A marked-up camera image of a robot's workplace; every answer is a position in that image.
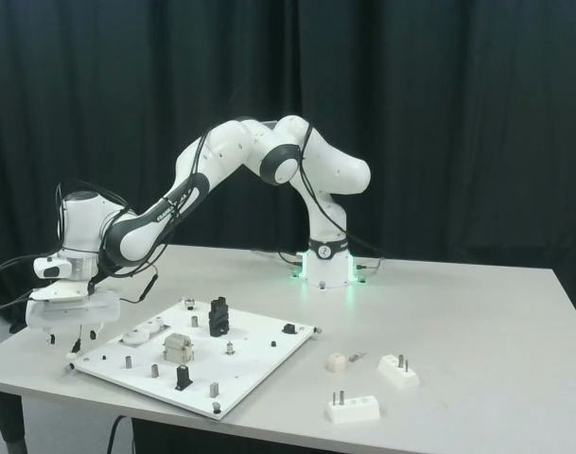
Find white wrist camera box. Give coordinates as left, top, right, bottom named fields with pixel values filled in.
left=31, top=253, right=74, bottom=281

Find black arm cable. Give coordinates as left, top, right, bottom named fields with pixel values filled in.
left=294, top=120, right=346, bottom=240
left=93, top=127, right=213, bottom=278

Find flat white mounting plate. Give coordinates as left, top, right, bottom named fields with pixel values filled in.
left=29, top=278, right=113, bottom=302

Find white peg holder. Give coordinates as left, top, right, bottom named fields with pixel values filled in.
left=324, top=395, right=381, bottom=425
left=376, top=353, right=421, bottom=391

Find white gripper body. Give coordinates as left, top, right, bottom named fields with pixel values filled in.
left=25, top=290, right=122, bottom=333

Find black curtains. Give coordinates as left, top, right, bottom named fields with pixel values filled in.
left=0, top=0, right=576, bottom=278

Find black cable under table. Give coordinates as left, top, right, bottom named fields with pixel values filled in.
left=108, top=401, right=135, bottom=454

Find white task board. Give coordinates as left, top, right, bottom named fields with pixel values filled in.
left=69, top=297, right=317, bottom=408

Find black cable with connector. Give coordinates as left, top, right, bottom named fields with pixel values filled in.
left=97, top=264, right=160, bottom=304

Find black D-SUB plug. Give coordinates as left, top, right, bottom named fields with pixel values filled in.
left=206, top=296, right=231, bottom=338

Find black table leg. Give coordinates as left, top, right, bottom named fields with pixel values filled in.
left=0, top=386, right=27, bottom=454

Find black looping cable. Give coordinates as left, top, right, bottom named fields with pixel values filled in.
left=0, top=253, right=47, bottom=316

